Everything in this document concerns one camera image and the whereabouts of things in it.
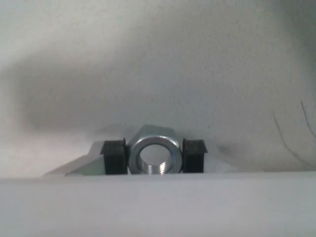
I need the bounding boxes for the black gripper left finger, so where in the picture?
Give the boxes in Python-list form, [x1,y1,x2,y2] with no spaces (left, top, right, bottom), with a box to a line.
[64,139,127,177]

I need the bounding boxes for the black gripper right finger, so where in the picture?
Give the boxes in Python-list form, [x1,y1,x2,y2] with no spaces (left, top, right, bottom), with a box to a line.
[182,139,239,174]

